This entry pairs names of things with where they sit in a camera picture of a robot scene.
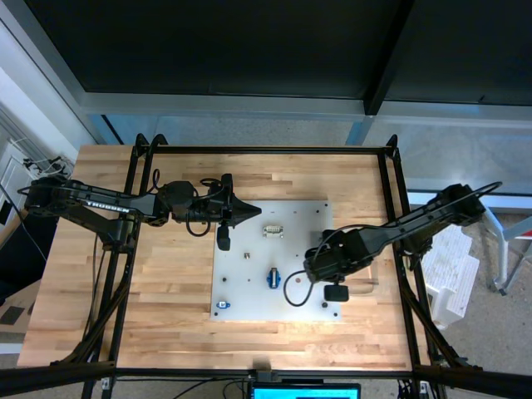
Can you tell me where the white task board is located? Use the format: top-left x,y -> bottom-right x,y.
209,200 -> 342,323

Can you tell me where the cable bundle with plugs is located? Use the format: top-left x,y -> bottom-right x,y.
20,154 -> 75,175

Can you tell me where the grey metal stand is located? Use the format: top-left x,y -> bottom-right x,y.
484,207 -> 532,297

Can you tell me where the black metal frame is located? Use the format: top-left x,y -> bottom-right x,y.
0,132 -> 532,399

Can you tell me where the cardboard box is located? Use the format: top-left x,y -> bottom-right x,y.
0,278 -> 42,333

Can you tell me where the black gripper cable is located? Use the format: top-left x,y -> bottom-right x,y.
283,268 -> 317,308
185,215 -> 211,238

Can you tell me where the blue laptop screen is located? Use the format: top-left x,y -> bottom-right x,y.
248,382 -> 362,399

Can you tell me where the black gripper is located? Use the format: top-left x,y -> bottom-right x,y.
191,173 -> 262,253
323,273 -> 350,303

